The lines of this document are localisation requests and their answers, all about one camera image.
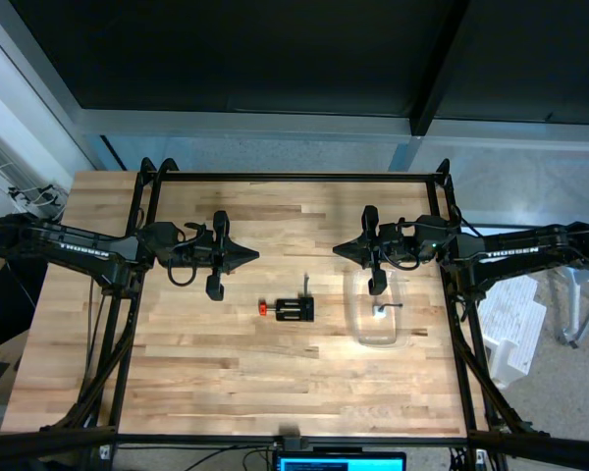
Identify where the laptop screen with blue edge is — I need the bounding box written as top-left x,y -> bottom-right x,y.
273,450 -> 407,471

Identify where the black vise with red knob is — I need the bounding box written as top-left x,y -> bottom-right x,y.
258,296 -> 316,324

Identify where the clear plastic tub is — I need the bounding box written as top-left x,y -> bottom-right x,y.
342,269 -> 413,350

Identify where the white foam packing block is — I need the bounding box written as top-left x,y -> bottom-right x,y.
476,275 -> 549,392

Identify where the grey metal stand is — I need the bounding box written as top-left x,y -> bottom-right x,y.
549,267 -> 589,350

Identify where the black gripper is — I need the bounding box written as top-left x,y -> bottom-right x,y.
195,209 -> 260,301
332,204 -> 402,296

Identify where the black metal frame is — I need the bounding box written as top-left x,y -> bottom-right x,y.
0,156 -> 589,471

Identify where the black table level camera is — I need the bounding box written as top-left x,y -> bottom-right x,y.
274,424 -> 309,450

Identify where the black and white cable bundle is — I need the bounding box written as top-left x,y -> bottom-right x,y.
7,183 -> 64,210

